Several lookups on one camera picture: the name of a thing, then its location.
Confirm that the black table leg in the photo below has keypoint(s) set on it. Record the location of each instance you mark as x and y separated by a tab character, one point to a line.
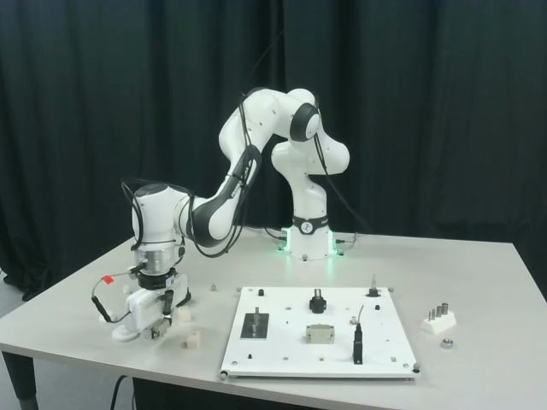
21	384

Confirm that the small metal nut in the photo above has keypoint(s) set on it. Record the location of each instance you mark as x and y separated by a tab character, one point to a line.
447	343

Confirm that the white round peg holder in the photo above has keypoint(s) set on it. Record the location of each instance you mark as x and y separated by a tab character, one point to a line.
436	325

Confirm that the clear Ethernet plug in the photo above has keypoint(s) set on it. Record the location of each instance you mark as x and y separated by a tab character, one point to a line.
374	282

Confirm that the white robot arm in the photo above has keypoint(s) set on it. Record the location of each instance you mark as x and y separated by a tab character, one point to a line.
299	200

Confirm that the black D-SUB plug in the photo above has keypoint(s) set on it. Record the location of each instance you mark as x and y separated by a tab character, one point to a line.
189	295

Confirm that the white task board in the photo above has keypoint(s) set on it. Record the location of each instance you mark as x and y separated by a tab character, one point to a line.
290	354

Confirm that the medium metal round peg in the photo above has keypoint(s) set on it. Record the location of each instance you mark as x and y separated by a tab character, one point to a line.
436	313

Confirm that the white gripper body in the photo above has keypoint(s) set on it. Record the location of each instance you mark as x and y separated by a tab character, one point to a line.
141	316

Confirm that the grey metal waterproof plug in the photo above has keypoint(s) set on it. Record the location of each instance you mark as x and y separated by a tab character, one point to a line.
159	333

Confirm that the black USB plug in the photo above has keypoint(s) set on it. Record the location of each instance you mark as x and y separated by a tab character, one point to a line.
358	335

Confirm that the black curtain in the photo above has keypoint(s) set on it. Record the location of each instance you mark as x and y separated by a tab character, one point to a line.
85	85

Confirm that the large metal round peg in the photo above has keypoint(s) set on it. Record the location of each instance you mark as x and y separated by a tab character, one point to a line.
444	309

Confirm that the small white plug holder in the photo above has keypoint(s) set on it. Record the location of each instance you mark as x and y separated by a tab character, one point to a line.
193	339
184	316

